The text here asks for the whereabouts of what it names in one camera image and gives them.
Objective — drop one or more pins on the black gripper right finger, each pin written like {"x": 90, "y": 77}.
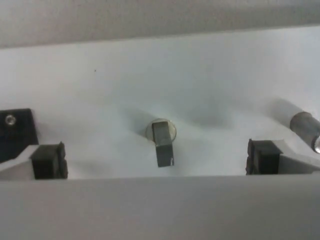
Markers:
{"x": 265, "y": 157}

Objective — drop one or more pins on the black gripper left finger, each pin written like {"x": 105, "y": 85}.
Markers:
{"x": 47, "y": 162}

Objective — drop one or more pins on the metal square peg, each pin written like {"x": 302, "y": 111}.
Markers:
{"x": 163, "y": 146}

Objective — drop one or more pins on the metal round peg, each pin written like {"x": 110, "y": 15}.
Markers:
{"x": 303, "y": 126}

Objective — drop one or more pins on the white task board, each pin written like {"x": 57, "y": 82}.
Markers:
{"x": 160, "y": 82}

